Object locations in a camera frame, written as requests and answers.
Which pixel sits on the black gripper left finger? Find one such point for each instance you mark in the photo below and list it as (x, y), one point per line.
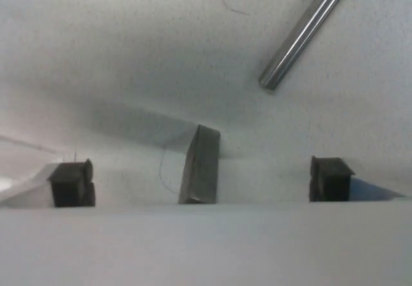
(69, 183)

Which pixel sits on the metal round peg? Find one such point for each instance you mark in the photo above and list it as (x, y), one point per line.
(305, 31)

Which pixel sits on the white task board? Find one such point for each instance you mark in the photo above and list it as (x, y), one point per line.
(128, 73)

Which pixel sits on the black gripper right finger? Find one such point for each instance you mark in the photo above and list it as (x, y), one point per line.
(330, 181)

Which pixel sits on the metal square peg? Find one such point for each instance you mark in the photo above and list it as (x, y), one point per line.
(201, 167)

